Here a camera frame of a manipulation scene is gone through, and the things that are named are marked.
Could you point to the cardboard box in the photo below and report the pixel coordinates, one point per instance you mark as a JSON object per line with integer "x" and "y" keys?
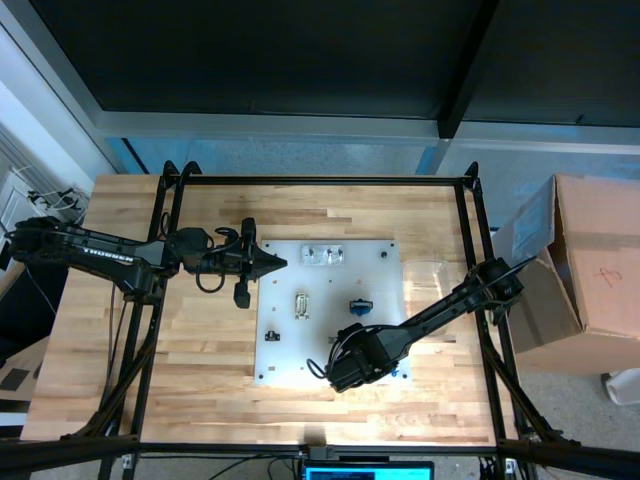
{"x": 590, "y": 280}

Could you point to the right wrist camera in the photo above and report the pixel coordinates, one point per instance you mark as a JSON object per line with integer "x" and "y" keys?
{"x": 352, "y": 337}

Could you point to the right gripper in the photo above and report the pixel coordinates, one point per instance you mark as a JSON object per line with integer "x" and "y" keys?
{"x": 360, "y": 377}

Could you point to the clear plastic container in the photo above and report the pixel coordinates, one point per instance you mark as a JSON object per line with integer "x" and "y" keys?
{"x": 422, "y": 277}

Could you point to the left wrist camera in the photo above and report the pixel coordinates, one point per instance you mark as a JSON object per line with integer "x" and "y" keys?
{"x": 242, "y": 296}

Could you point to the beige many-pin connector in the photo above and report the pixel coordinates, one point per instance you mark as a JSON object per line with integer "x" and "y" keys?
{"x": 301, "y": 306}

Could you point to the blue socket block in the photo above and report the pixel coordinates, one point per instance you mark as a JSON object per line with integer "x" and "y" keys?
{"x": 360, "y": 306}

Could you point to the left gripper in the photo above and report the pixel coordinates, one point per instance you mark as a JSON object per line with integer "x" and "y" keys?
{"x": 249, "y": 250}

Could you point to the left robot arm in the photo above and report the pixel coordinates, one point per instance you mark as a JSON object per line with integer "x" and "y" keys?
{"x": 110, "y": 255}

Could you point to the small black block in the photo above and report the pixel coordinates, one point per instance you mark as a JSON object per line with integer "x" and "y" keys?
{"x": 272, "y": 335}

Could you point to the blue screen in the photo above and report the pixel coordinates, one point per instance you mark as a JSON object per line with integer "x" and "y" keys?
{"x": 367, "y": 472}

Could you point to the steel peg fitting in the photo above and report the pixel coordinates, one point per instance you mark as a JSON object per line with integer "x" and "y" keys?
{"x": 322, "y": 255}

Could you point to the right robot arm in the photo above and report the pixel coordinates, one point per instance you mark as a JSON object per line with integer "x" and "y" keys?
{"x": 450, "y": 305}

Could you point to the black frame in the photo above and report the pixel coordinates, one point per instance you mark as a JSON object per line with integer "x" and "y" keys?
{"x": 320, "y": 181}

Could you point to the white task board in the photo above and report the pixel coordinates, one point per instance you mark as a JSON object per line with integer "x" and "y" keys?
{"x": 300, "y": 360}

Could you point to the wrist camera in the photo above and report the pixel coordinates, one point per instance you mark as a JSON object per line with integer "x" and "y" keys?
{"x": 352, "y": 337}
{"x": 242, "y": 296}

